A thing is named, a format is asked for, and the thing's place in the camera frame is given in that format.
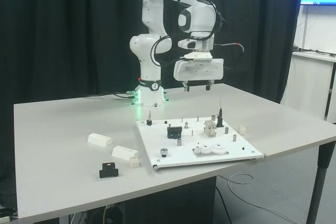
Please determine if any beige Ethernet plug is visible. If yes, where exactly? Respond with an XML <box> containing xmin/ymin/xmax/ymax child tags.
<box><xmin>204</xmin><ymin>119</ymin><xmax>217</xmax><ymax>139</ymax></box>

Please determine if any flat white mounting plate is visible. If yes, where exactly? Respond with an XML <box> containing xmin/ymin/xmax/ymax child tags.
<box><xmin>183</xmin><ymin>52</ymin><xmax>213</xmax><ymax>61</ymax></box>

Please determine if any long white peg holder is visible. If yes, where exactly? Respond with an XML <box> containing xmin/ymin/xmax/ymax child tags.
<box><xmin>111</xmin><ymin>145</ymin><xmax>139</xmax><ymax>160</ymax></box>
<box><xmin>87</xmin><ymin>132</ymin><xmax>114</xmax><ymax>147</ymax></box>

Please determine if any white large gear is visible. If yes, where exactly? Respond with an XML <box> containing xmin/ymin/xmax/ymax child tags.
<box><xmin>211</xmin><ymin>144</ymin><xmax>229</xmax><ymax>155</ymax></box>

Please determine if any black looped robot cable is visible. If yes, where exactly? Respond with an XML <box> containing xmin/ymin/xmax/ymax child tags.
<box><xmin>153</xmin><ymin>34</ymin><xmax>190</xmax><ymax>68</ymax></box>

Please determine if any white task board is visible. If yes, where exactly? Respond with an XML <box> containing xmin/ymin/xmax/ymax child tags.
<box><xmin>135</xmin><ymin>113</ymin><xmax>265</xmax><ymax>172</ymax></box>

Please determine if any white medium gear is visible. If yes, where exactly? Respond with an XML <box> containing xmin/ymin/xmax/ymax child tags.
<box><xmin>197</xmin><ymin>145</ymin><xmax>212</xmax><ymax>156</ymax></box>

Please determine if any white cabinet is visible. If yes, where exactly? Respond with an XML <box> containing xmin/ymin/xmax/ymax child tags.
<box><xmin>284</xmin><ymin>49</ymin><xmax>336</xmax><ymax>124</ymax></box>

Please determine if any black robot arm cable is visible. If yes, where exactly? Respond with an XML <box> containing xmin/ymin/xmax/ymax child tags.
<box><xmin>135</xmin><ymin>0</ymin><xmax>227</xmax><ymax>38</ymax></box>

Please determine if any black table leg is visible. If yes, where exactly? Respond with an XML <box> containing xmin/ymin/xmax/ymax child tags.
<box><xmin>311</xmin><ymin>140</ymin><xmax>336</xmax><ymax>224</ymax></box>

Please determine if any black curtain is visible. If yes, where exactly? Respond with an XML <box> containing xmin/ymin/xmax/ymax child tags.
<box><xmin>0</xmin><ymin>0</ymin><xmax>307</xmax><ymax>105</ymax></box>

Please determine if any small black plug metal tip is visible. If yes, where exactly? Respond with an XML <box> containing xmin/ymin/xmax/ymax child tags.
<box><xmin>145</xmin><ymin>110</ymin><xmax>154</xmax><ymax>127</ymax></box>

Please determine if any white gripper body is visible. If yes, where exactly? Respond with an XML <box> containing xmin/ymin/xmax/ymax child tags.
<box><xmin>173</xmin><ymin>58</ymin><xmax>225</xmax><ymax>82</ymax></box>

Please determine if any grey floor cable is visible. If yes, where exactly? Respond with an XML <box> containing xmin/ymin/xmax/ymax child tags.
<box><xmin>227</xmin><ymin>173</ymin><xmax>263</xmax><ymax>224</ymax></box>

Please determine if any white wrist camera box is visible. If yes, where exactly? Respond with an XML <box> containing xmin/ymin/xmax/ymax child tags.
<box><xmin>177</xmin><ymin>39</ymin><xmax>196</xmax><ymax>50</ymax></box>

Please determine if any black D-SUB plug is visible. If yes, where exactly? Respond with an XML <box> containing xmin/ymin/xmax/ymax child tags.
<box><xmin>99</xmin><ymin>162</ymin><xmax>120</xmax><ymax>179</ymax></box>

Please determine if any black USB plug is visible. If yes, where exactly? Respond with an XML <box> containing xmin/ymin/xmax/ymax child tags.
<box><xmin>216</xmin><ymin>99</ymin><xmax>225</xmax><ymax>129</ymax></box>

